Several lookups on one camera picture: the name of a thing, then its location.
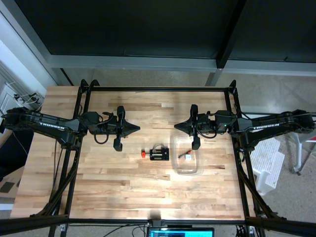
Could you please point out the white plastic step stool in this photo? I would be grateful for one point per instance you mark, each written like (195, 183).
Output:
(266, 168)

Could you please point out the small black table camera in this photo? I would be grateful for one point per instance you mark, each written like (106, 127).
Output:
(155, 221)

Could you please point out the clear plastic tub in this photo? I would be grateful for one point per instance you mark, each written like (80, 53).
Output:
(187, 168)

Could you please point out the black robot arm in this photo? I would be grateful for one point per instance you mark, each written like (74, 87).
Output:
(266, 127)
(49, 122)

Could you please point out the grey metal stand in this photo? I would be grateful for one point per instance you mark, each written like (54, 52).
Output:
(298, 153)

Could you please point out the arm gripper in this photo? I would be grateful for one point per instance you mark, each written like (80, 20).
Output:
(194, 126)
(121, 123)

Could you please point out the grey metal beam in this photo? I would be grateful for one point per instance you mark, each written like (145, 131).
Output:
(148, 63)

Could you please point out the black clamp with red knob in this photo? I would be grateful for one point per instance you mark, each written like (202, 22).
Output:
(160, 156)

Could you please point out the brown cardboard box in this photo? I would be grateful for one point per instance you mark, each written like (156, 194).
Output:
(12, 180)

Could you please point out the black metal frame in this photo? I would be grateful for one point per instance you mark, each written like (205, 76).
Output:
(111, 220)

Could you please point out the small white block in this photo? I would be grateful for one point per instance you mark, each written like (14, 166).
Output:
(188, 158)

